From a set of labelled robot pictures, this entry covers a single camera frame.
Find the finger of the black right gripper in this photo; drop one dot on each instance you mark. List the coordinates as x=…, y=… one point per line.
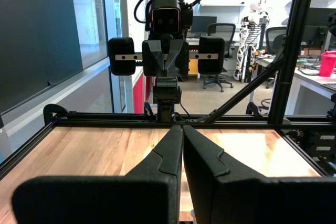
x=151, y=70
x=179, y=69

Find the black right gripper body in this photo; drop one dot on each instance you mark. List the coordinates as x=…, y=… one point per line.
x=122, y=66

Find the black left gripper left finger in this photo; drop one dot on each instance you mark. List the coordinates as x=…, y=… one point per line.
x=92, y=200

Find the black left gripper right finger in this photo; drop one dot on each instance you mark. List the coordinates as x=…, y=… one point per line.
x=262, y=203

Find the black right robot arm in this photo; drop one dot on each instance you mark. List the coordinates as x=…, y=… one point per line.
x=166, y=95

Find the black computer monitor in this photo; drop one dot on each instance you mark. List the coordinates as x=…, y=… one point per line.
x=204, y=24
x=317, y=24

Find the black office chair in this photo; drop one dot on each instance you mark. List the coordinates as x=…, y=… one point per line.
x=229, y=32
x=274, y=40

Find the white lattice humanoid figure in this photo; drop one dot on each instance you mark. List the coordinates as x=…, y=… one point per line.
x=245, y=40

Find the white desk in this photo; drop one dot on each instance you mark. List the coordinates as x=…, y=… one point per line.
x=309, y=85

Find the pink bucket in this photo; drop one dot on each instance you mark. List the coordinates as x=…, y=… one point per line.
x=328, y=64

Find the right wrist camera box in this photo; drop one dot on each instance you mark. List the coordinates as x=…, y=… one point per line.
x=165, y=19

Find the black aluminium table frame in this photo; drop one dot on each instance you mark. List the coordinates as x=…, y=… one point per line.
x=292, y=51

